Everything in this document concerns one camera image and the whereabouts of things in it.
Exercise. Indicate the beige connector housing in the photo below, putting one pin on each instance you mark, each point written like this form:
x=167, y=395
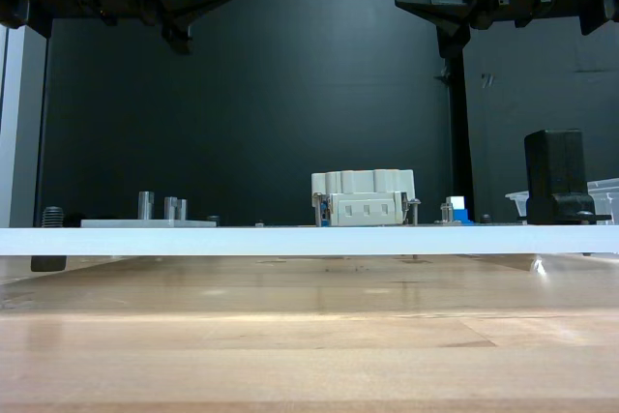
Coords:
x=362, y=185

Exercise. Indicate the white task board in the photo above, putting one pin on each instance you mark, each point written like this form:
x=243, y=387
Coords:
x=290, y=241

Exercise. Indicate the small blue white socket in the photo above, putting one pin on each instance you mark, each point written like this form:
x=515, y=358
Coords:
x=459, y=215

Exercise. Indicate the black clamp block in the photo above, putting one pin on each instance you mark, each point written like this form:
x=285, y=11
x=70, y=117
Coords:
x=553, y=171

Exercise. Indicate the black aluminium frame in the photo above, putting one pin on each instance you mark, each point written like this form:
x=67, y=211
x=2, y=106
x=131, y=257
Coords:
x=459, y=142

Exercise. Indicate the blue round connector socket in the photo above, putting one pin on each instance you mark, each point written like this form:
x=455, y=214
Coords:
x=325, y=221

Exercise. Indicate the clear plastic tub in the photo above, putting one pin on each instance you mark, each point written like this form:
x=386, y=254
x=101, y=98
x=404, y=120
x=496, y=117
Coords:
x=602, y=195

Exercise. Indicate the grey metal fixture plate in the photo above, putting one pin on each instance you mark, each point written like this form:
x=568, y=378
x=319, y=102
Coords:
x=121, y=223

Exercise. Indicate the silver metal peg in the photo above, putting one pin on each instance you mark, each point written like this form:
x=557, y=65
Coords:
x=183, y=210
x=170, y=209
x=146, y=205

